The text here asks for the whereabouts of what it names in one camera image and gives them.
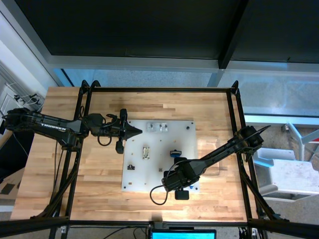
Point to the black table frame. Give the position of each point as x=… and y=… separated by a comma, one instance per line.
x=159, y=89

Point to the grey connector housing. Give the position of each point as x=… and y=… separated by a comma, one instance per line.
x=146, y=152

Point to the blue and black socket block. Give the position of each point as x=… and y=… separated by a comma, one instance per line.
x=174, y=152

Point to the white board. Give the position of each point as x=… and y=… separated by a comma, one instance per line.
x=149, y=179

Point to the grey metal stand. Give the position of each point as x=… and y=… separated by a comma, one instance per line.
x=299, y=142

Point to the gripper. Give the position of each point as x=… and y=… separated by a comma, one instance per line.
x=181, y=195
x=117, y=129

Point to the blue screen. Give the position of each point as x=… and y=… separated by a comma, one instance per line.
x=182, y=235

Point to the black upright post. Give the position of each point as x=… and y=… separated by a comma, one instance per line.
x=225, y=62

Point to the small black table camera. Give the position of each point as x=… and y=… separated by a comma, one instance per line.
x=157, y=224

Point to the black bracket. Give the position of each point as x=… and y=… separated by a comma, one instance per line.
x=130, y=167

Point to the clear block with toggles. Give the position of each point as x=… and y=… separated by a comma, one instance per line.
x=157, y=127

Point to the white step stool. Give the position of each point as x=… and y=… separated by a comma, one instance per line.
x=294, y=174

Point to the grey metal partition frame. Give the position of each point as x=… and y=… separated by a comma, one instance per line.
x=149, y=63

